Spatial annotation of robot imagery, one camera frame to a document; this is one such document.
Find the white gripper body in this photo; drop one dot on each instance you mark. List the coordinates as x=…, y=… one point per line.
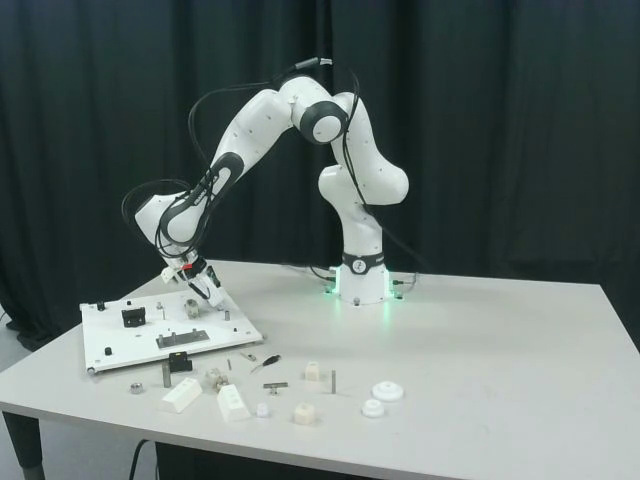
x=207, y=289

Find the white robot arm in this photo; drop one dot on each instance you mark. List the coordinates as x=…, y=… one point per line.
x=360, y=165

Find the metal square peg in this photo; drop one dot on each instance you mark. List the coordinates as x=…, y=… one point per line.
x=164, y=376
x=276, y=385

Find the black D-SUB plug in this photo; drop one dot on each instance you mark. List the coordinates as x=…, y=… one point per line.
x=179, y=361

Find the clear Ethernet plug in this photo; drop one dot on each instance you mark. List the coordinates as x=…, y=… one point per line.
x=247, y=356

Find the white task board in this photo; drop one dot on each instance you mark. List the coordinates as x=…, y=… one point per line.
x=150, y=350

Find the beige waterproof plug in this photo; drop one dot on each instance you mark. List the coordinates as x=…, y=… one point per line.
x=216, y=378

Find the white wedge-shaped holder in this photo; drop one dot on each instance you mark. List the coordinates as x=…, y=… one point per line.
x=233, y=404
x=181, y=396

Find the metal BNC plug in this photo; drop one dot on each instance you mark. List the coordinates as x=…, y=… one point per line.
x=134, y=388

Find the white cube holder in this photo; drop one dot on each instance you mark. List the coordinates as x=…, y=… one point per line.
x=304, y=414
x=311, y=371

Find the white small gear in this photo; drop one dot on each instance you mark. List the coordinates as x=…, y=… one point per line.
x=261, y=410

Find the white medium gear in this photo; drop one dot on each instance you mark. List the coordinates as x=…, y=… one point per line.
x=372, y=408

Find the white large gear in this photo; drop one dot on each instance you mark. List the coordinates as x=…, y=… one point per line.
x=387, y=391

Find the black curtain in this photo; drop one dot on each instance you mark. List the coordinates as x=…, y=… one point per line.
x=75, y=100

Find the dark table leg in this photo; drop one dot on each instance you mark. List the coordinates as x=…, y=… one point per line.
x=20, y=440

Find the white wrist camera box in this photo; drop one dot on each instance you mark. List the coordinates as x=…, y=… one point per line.
x=169, y=274

